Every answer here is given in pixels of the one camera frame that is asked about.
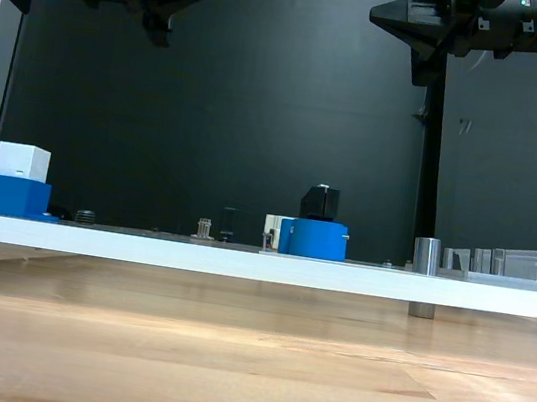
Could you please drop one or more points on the steel cylinder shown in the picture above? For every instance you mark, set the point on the steel cylinder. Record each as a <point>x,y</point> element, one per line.
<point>426,255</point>

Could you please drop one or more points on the black plug with silver pin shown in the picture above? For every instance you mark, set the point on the black plug with silver pin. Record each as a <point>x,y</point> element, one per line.
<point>321,201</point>

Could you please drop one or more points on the white cube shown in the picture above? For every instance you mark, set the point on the white cube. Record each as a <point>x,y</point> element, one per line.
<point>21,161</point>

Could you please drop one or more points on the blue round holder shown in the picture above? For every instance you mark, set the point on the blue round holder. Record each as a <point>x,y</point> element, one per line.
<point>315,241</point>

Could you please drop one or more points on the small metal socket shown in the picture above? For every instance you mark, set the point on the small metal socket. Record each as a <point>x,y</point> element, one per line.
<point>203,229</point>

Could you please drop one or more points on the black round knob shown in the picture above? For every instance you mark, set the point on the black round knob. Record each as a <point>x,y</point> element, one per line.
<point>85,216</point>

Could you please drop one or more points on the blue square base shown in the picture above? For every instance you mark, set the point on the blue square base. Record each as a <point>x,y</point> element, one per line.
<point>14,196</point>

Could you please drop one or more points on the white connector housing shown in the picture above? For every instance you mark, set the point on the white connector housing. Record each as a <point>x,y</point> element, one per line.
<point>274,224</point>

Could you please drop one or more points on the grey metal slotted block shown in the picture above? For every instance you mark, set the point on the grey metal slotted block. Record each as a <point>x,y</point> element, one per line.
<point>489,278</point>

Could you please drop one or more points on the white mounting board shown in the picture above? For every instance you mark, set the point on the white mounting board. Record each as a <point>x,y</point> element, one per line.
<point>189,255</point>

